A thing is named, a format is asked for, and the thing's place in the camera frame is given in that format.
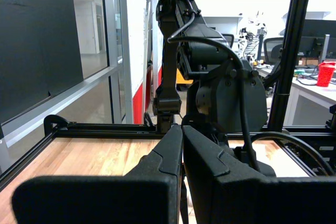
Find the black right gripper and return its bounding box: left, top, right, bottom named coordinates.
left=183, top=115, right=245, bottom=157

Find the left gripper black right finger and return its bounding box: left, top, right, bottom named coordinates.
left=182, top=125, right=336, bottom=224

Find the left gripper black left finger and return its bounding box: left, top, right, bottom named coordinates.
left=11, top=124, right=184, bottom=224

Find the yellow box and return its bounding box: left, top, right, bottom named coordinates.
left=176, top=68, right=194, bottom=84

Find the black mesh office chair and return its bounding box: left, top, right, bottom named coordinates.
left=222, top=33, right=235, bottom=49
left=262, top=37, right=286, bottom=65

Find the white office desk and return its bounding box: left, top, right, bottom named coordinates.
left=258, top=65, right=336, bottom=127

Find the white partition with red base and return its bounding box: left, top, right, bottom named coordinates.
left=125, top=0, right=164, bottom=125

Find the red perforated basket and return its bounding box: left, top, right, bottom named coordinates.
left=316, top=61, right=336, bottom=88

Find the black computer monitor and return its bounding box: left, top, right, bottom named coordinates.
left=299, top=18, right=336, bottom=60

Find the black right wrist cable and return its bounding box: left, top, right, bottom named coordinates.
left=167, top=11, right=262, bottom=172

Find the black cable by frame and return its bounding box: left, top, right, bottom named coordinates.
left=250, top=131, right=330, bottom=176

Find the black metal table frame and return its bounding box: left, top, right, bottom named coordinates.
left=0, top=0, right=336, bottom=191

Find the grey metal window frame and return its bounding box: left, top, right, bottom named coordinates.
left=0, top=0, right=132, bottom=175

